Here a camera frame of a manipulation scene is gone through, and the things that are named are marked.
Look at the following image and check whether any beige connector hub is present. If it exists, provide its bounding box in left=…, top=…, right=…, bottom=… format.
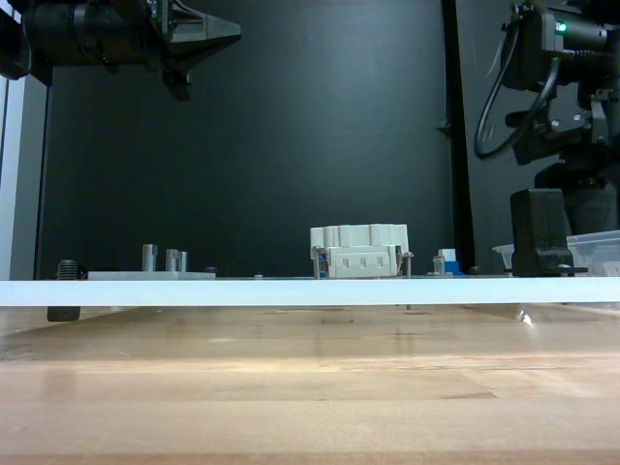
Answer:
left=309, top=223, right=416, bottom=281

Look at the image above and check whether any clear plastic tub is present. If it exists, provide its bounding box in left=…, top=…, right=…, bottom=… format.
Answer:
left=492, top=231, right=620, bottom=311

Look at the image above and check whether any white board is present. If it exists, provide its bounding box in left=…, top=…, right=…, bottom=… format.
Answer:
left=0, top=276, right=620, bottom=309

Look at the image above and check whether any small blue white socket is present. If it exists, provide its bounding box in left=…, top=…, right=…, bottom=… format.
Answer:
left=437, top=248, right=461, bottom=276

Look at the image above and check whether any grey metal plate with pegs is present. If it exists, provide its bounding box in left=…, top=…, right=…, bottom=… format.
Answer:
left=86, top=243, right=218, bottom=281

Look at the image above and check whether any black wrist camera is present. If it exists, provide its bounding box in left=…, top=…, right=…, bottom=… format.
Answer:
left=505, top=108, right=558, bottom=167

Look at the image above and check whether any black wall post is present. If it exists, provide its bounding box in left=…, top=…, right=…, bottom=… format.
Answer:
left=438, top=0, right=475, bottom=275

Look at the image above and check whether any black upright socket block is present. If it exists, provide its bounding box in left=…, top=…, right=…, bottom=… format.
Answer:
left=509, top=188, right=590, bottom=278

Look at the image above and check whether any black screw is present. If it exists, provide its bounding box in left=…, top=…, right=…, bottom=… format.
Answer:
left=46, top=259, right=81, bottom=324

